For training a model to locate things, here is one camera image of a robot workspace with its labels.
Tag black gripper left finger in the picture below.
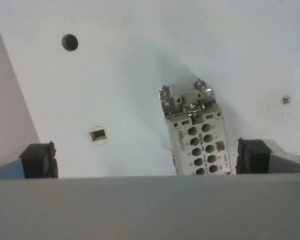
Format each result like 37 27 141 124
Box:
0 140 59 179

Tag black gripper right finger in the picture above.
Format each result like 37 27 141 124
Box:
236 136 300 176

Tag grey waterproof plug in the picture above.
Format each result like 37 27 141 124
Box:
157 78 232 177

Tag white task board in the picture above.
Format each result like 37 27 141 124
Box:
0 0 300 179

